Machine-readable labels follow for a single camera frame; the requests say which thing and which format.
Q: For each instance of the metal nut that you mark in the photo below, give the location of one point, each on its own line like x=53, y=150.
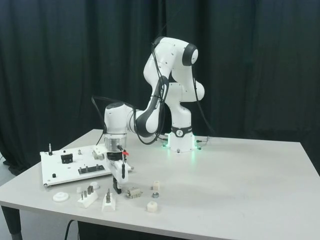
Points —
x=155, y=195

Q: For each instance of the thick metal round peg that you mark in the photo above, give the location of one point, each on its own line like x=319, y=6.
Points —
x=90, y=191

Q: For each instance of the black rod with red tag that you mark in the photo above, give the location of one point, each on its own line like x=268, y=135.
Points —
x=123, y=170

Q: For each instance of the thin metal round peg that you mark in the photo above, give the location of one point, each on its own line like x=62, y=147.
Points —
x=82, y=196

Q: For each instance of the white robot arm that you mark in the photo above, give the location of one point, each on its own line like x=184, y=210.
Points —
x=180, y=112

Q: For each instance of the white wide peg holder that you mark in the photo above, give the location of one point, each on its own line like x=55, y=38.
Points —
x=87, y=202

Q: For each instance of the small metal peg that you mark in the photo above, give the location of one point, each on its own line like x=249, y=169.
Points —
x=108, y=196

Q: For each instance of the white medium gear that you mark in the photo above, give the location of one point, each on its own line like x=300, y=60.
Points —
x=94, y=186

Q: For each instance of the metal square peg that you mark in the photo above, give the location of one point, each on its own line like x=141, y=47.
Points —
x=85, y=194

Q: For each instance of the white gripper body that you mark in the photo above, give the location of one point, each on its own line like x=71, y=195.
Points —
x=117, y=171

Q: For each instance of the black curtain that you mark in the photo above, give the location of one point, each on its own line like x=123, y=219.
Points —
x=50, y=50

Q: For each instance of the white narrow peg holder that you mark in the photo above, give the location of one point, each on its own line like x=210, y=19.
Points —
x=109, y=204

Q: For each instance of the dark table leg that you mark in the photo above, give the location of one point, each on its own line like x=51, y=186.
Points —
x=10, y=222

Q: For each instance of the white large gear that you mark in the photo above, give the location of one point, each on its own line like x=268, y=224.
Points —
x=60, y=197

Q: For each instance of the dark metal bolt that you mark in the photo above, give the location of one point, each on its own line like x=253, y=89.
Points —
x=50, y=148

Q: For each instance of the black D-SUB plug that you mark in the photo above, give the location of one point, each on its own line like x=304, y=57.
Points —
x=116, y=186

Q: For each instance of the white task board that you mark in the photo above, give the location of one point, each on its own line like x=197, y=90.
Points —
x=72, y=172

